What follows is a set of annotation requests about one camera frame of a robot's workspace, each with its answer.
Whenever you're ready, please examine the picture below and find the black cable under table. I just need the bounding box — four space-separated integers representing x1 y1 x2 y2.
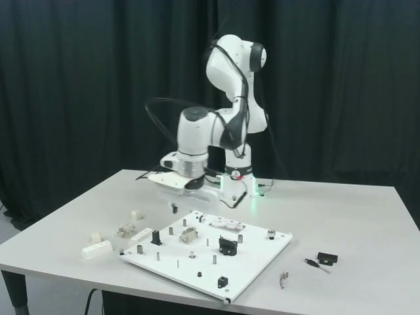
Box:
85 287 100 315

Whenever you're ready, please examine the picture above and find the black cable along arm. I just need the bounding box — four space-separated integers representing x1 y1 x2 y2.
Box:
205 38 250 158

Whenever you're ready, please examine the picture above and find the black D-SUB plug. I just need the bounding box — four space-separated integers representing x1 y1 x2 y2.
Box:
316 251 339 266

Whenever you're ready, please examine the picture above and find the black curtain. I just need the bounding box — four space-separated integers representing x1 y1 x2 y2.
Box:
0 0 420 230

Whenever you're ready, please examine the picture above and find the black looped cable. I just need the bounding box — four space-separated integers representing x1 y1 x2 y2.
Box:
145 96 185 146

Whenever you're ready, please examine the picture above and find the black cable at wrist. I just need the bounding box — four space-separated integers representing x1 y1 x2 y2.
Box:
136 165 165 182

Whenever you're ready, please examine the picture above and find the black rod on wire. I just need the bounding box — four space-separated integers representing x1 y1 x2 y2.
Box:
222 175 247 209

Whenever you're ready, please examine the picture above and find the flat white mounting plate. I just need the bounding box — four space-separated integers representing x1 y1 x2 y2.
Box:
147 173 192 191

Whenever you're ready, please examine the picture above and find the white task board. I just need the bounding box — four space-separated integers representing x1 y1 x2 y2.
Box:
117 209 294 305

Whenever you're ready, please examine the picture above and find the long white holder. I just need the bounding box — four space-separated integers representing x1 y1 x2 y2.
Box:
131 226 154 242
81 240 113 262

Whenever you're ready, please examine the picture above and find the dark table leg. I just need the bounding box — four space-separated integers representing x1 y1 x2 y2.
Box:
1 270 26 315

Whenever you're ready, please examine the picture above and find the metal BNC plug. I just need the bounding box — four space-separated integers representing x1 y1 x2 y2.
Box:
303 257 331 275

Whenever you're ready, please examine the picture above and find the black hanging cable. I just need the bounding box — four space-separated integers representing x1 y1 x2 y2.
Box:
264 112 284 180

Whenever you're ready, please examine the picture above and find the black box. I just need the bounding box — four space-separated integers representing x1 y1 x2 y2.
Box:
207 145 228 172

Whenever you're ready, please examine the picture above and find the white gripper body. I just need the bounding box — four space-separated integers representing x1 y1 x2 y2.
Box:
156 185 228 207

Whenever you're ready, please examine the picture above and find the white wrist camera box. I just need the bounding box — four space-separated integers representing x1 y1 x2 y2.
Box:
159 156 181 173

